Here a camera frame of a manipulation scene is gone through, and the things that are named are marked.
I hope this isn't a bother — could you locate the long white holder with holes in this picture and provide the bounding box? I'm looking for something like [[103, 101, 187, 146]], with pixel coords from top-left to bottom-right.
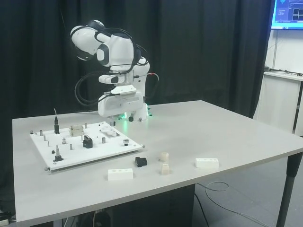
[[195, 157, 219, 168], [107, 167, 134, 182]]

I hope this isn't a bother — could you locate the grey floor cable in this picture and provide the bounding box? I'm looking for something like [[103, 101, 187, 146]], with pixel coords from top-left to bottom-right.
[[205, 181, 277, 227]]

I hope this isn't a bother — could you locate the blue screen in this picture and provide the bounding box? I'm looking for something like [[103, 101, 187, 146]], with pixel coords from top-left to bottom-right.
[[270, 0, 303, 30]]

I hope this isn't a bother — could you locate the black D-SUB plug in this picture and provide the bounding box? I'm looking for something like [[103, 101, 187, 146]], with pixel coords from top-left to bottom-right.
[[134, 156, 148, 168]]

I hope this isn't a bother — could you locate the metal square block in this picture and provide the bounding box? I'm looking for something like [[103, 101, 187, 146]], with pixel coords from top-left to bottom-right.
[[69, 125, 84, 138]]

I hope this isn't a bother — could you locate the small cream holder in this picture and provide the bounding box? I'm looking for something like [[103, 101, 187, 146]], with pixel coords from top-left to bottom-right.
[[159, 163, 171, 176]]

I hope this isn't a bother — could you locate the black table leg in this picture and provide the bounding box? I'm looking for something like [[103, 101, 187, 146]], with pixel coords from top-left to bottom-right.
[[276, 151, 303, 227]]

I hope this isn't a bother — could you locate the white cabinet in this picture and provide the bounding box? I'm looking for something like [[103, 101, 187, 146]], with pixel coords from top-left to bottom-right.
[[254, 70, 303, 137]]

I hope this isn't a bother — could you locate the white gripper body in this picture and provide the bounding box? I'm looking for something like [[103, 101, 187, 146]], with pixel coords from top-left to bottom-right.
[[98, 91, 145, 118]]

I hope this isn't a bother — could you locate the black boxy plug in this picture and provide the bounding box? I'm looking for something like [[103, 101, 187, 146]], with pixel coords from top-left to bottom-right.
[[82, 134, 93, 149]]

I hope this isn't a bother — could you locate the black box under table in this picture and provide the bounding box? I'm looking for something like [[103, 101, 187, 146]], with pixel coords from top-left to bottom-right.
[[104, 184, 196, 227]]

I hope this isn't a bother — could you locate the white task board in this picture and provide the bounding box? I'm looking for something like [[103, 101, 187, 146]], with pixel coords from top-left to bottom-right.
[[29, 120, 145, 173]]

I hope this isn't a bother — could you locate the black plug with grey cable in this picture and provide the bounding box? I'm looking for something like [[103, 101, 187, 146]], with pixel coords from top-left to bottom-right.
[[53, 108, 60, 135]]

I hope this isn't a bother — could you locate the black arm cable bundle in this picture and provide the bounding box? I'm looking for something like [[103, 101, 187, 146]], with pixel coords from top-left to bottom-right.
[[74, 27, 149, 107]]

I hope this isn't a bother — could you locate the black curtain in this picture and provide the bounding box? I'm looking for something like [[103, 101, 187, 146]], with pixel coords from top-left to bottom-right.
[[0, 0, 273, 213]]

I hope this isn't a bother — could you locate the black cable on cabinet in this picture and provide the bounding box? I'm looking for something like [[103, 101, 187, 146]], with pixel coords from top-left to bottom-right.
[[264, 67, 303, 77]]

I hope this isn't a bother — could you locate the flat white mounting plate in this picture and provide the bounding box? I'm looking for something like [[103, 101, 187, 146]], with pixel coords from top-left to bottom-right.
[[110, 85, 137, 95]]

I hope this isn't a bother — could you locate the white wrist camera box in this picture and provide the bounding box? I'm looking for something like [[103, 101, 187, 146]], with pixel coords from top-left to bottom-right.
[[98, 74, 124, 84]]

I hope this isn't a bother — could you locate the black floor cable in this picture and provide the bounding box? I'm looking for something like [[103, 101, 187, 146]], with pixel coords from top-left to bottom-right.
[[194, 193, 214, 227]]

